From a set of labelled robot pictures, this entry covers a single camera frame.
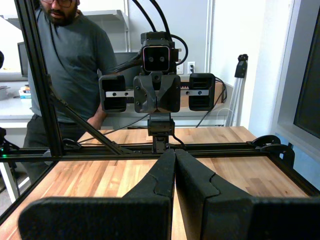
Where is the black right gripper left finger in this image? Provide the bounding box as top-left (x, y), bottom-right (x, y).
top-left (18, 148), bottom-right (176, 240)

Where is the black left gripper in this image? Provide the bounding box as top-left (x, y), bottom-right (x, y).
top-left (98, 72), bottom-right (216, 113)

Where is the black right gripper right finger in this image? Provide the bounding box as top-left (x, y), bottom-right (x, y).
top-left (175, 148), bottom-right (320, 240)

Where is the person's left hand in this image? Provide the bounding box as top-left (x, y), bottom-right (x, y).
top-left (86, 115), bottom-right (105, 131)

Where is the silver tripod with black head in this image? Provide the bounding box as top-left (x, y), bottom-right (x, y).
top-left (226, 53), bottom-right (250, 128)

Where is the person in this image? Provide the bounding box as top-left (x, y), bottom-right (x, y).
top-left (23, 0), bottom-right (118, 185)

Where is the stack of books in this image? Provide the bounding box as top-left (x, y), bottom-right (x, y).
top-left (18, 86), bottom-right (33, 100)

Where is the black computer monitor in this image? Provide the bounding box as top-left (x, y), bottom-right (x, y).
top-left (16, 41), bottom-right (30, 78)

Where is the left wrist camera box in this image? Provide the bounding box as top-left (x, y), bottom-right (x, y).
top-left (142, 45), bottom-right (172, 73)

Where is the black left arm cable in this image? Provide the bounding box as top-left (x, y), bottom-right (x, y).
top-left (109, 0), bottom-right (189, 75)

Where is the white wall shelf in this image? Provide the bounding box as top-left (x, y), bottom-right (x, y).
top-left (81, 9), bottom-right (131, 53)

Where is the black aluminium frame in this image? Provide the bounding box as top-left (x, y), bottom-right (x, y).
top-left (0, 0), bottom-right (320, 226)

